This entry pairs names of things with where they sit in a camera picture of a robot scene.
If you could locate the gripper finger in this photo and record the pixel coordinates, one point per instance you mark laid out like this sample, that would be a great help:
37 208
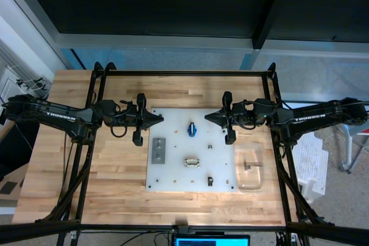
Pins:
217 115
151 115
217 122
151 123

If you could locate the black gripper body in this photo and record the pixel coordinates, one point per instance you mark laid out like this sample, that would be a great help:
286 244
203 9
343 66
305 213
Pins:
237 116
135 117

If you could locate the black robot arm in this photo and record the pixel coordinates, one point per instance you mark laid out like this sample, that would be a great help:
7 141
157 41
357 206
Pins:
57 115
308 117

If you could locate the white taskboard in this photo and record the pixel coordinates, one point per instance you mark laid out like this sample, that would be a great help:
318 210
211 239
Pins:
178 171

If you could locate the grey metal peg plate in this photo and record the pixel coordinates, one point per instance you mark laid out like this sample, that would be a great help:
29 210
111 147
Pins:
162 153

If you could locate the beige multi-pin connector housing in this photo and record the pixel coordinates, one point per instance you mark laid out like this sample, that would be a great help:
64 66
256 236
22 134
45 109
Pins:
192 162

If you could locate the small dark metal part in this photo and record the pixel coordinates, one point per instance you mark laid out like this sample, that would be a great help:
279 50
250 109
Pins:
246 166

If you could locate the black connector housing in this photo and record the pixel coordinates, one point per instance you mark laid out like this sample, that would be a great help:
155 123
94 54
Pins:
210 181

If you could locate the clear plastic tub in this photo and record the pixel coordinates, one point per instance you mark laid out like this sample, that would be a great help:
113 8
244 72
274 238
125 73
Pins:
250 182

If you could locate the white foam block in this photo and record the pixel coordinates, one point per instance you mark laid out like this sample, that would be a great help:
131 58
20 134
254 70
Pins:
311 165

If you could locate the grey metal stand legs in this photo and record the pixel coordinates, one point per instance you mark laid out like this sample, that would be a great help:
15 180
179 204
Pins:
346 145

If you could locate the laptop screen blue edge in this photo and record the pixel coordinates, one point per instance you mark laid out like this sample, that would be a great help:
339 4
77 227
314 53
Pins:
210 241

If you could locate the red white object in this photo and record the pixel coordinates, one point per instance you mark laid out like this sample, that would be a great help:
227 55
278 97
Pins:
363 132

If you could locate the cardboard box with black patch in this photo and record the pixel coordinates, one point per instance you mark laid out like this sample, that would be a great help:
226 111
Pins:
17 177

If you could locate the small black table camera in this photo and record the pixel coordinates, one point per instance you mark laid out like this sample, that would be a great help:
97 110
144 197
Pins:
184 228

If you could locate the black wall post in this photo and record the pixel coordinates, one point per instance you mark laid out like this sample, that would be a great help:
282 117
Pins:
266 7

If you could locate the black aluminium table frame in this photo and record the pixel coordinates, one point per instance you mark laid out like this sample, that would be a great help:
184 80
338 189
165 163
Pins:
43 226

